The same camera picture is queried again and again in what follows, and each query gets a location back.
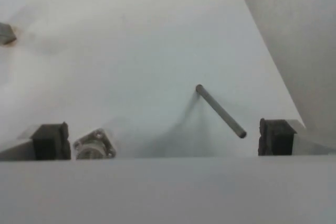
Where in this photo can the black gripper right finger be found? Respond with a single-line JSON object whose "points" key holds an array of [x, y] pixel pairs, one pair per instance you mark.
{"points": [[278, 140]]}

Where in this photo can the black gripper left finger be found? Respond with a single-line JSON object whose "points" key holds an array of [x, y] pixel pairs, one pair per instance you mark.
{"points": [[47, 145]]}

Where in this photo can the thin metal round peg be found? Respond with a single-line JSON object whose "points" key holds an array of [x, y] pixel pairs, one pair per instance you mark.
{"points": [[220, 110]]}

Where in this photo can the metal square peg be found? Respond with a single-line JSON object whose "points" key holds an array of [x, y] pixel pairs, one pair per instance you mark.
{"points": [[6, 34]]}

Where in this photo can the metal BNC plug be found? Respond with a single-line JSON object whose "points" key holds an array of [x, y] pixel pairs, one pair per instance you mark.
{"points": [[90, 153]]}

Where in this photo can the white task board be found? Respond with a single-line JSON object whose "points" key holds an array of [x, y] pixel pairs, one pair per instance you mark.
{"points": [[131, 64]]}

